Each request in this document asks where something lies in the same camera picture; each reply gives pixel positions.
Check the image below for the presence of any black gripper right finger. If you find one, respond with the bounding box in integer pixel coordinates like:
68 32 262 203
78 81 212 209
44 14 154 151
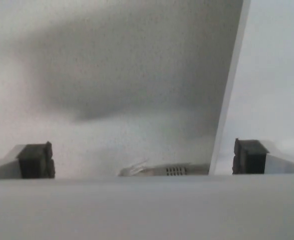
232 137 294 175

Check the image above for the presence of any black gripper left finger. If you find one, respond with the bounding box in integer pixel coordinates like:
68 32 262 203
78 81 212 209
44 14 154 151
0 141 56 180

